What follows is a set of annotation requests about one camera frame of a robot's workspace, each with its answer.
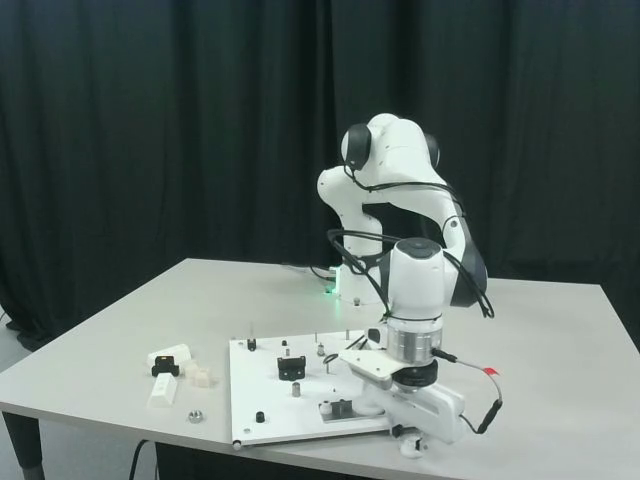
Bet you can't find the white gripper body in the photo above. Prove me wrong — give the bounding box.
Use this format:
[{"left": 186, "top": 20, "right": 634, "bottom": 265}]
[{"left": 356, "top": 381, "right": 467, "bottom": 445}]

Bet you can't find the white medium gear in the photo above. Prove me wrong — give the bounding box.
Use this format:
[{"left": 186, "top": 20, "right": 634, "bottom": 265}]
[{"left": 398, "top": 433, "right": 427, "bottom": 459}]

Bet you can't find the white task board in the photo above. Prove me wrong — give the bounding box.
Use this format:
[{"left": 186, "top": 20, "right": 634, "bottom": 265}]
[{"left": 227, "top": 327, "right": 401, "bottom": 449}]

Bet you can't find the long white holder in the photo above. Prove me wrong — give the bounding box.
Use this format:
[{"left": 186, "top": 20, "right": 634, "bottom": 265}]
[{"left": 146, "top": 341, "right": 194, "bottom": 367}]

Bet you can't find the white holder with holes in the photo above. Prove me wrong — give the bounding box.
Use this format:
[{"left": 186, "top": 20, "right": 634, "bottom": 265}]
[{"left": 145, "top": 374, "right": 180, "bottom": 410}]

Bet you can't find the black D-SUB plug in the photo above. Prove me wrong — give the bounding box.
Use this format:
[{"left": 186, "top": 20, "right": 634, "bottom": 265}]
[{"left": 149, "top": 354, "right": 181, "bottom": 378}]

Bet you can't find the dark table leg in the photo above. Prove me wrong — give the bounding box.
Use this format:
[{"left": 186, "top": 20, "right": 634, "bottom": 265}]
[{"left": 0, "top": 410, "right": 42, "bottom": 480}]

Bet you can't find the black curtain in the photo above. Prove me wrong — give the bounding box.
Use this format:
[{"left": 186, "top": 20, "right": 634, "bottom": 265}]
[{"left": 0, "top": 0, "right": 640, "bottom": 351}]

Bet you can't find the thin black rod on wire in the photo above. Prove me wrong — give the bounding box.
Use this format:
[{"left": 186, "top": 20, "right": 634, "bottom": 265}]
[{"left": 432, "top": 347, "right": 506, "bottom": 435}]

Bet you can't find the black cable at arm foot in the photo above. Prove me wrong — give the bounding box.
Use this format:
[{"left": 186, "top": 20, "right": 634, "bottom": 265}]
[{"left": 279, "top": 262, "right": 341, "bottom": 281}]

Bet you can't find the black cable under table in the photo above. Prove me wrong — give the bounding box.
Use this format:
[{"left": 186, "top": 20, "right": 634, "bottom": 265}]
[{"left": 130, "top": 438, "right": 154, "bottom": 480}]

